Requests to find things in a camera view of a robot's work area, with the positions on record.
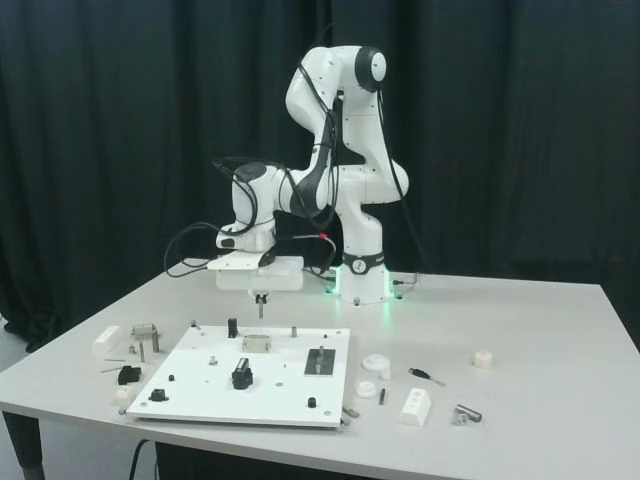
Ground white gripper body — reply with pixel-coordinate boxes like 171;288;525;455
215;256;305;293

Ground white peg holder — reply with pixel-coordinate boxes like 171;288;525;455
396;386;434;428
93;324;123;359

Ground thin black rod red tag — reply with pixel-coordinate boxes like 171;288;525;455
258;230;335;274

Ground white task board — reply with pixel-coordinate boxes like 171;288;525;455
118;322;360;429

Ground white large gear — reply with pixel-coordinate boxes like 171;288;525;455
361;352;393;380

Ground black USB plug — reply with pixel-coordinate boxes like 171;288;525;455
408;366;446;387

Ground black curtains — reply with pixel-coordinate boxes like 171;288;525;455
0;0;640;351

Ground black table leg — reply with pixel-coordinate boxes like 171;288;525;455
0;410;42;480

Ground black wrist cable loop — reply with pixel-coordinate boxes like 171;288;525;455
165;222;224;280

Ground beige metal connector bracket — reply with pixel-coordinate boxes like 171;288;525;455
131;322;162;351

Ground black forearm cable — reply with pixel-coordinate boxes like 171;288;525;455
212;156;292;226

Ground black shoulder cable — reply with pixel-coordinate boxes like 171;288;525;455
375;82;434;275

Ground black upper arm cable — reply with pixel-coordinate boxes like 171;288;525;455
294;49;347;214

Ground black floor cable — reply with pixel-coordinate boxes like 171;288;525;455
129;438;152;480

